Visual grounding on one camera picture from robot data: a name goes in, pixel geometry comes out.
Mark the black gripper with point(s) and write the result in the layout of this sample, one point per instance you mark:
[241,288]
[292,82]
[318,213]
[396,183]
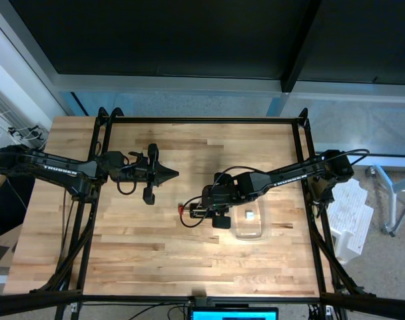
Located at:
[221,222]
[151,173]

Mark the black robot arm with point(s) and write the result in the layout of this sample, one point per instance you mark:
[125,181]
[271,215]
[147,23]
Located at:
[56,168]
[289,175]

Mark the black clamp with orange knob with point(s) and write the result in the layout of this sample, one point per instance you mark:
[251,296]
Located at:
[197,215]

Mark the small white holder block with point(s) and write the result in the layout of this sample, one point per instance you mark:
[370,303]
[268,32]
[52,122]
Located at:
[249,215]

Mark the clear plastic tub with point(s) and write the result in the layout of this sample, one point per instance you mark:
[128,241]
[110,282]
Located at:
[255,233]

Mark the blue-edged screen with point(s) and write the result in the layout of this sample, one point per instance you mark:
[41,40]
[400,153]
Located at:
[232,315]

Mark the white foam block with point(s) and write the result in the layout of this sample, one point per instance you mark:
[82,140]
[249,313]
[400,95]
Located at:
[349,216]

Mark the grey metal stand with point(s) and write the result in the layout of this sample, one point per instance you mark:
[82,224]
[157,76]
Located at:
[392,213]

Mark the cardboard box with black patches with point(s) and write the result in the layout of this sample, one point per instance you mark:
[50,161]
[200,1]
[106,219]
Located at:
[6,240]

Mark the black metal frame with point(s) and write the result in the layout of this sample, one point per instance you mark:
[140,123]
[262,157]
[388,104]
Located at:
[202,120]

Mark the black curved frame bracket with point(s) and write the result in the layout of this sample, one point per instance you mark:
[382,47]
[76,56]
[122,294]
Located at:
[304,109]
[117,108]
[101,108]

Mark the small black camera mount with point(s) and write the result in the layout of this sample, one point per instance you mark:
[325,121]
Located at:
[200,300]

